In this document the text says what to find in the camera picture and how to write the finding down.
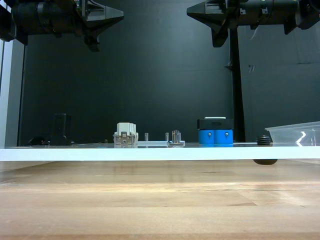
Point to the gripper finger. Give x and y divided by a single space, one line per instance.
212 24
112 13
198 11
100 26

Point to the black rj45 connector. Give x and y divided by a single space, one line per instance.
215 123

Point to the beige connector housing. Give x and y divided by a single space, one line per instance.
125 136

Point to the small metal connector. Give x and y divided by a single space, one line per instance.
176 140

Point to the black upright socket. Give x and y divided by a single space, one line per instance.
61 127

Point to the black thumb screw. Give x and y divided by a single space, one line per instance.
264 140

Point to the small metal pin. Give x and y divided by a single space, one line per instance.
146 137
166 137

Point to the clear plastic tub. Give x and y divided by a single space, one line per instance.
287 136

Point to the white mounting board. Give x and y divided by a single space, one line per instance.
100 153

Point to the blue connector mount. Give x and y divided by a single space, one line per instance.
215 138

